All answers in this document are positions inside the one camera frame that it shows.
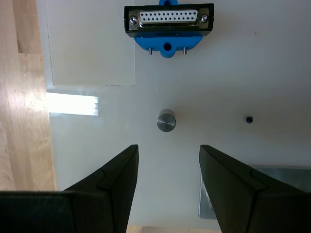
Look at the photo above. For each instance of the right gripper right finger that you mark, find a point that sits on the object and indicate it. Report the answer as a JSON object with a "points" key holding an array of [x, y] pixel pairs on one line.
{"points": [[233, 194]]}

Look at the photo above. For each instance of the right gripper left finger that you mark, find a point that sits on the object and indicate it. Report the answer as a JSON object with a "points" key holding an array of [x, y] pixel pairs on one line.
{"points": [[114, 194]]}

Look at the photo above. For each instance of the grey metal cylinder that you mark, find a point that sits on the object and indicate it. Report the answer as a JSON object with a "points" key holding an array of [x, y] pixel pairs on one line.
{"points": [[166, 121]]}

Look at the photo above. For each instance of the white taskboard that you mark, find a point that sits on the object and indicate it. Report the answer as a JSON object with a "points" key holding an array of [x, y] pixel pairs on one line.
{"points": [[218, 85]]}

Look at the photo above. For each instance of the grey metal plate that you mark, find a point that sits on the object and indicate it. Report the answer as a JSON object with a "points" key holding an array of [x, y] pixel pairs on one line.
{"points": [[286, 174]]}

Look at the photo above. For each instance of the small black board screw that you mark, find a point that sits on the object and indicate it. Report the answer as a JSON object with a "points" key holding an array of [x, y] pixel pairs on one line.
{"points": [[249, 119]]}

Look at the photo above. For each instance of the blue round connector holder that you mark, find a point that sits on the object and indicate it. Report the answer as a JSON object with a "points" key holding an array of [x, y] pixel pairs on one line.
{"points": [[167, 46]]}

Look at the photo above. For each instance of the black D-sub connector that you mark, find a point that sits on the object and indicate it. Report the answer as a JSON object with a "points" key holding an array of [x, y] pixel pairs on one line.
{"points": [[170, 19]]}

